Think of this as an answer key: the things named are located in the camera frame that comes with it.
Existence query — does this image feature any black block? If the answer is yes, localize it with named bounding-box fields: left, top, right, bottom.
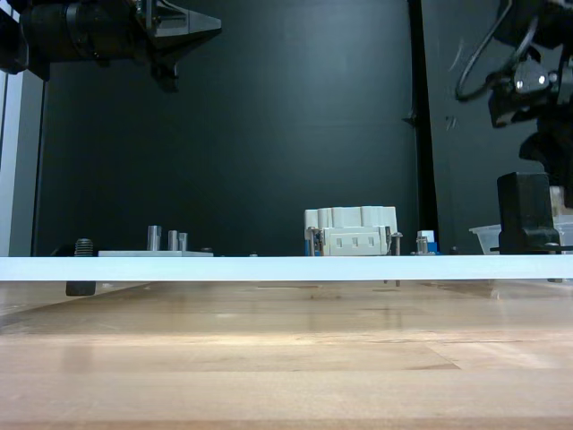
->
left=490, top=171, right=563, bottom=254

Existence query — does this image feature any white task board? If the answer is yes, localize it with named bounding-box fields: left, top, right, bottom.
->
left=0, top=255, right=573, bottom=283

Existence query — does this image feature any blue socket block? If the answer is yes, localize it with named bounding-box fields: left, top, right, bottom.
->
left=306, top=227, right=325, bottom=257
left=415, top=229, right=440, bottom=257

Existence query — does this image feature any beige many-pin connector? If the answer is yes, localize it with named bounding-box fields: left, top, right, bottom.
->
left=304, top=205, right=404, bottom=257

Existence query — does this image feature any black cable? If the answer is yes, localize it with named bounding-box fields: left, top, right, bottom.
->
left=454, top=0, right=541, bottom=103

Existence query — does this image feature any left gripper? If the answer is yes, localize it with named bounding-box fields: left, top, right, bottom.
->
left=133, top=0, right=224, bottom=94

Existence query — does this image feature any clear plastic container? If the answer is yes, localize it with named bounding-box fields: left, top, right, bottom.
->
left=468, top=222, right=573, bottom=255

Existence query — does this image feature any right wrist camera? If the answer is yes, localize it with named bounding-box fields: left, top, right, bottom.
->
left=486, top=56, right=561, bottom=130

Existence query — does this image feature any grey metal plate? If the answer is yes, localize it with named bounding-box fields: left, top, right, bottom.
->
left=97, top=250, right=215, bottom=258

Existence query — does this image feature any black frame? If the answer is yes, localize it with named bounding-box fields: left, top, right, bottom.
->
left=401, top=0, right=440, bottom=256

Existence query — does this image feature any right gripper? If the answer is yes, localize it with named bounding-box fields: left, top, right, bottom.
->
left=517, top=91, right=573, bottom=189

